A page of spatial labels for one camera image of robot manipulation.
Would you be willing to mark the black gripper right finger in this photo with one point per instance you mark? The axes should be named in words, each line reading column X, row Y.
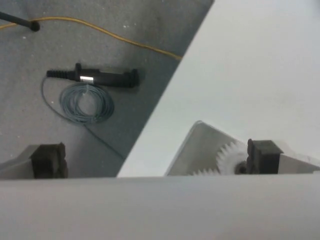
column 265, row 160

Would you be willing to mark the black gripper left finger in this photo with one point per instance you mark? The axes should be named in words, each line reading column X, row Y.
column 47, row 162

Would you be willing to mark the white large gear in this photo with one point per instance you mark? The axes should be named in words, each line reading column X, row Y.
column 228, row 160

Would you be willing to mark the black handheld device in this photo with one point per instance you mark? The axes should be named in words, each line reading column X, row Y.
column 105, row 76

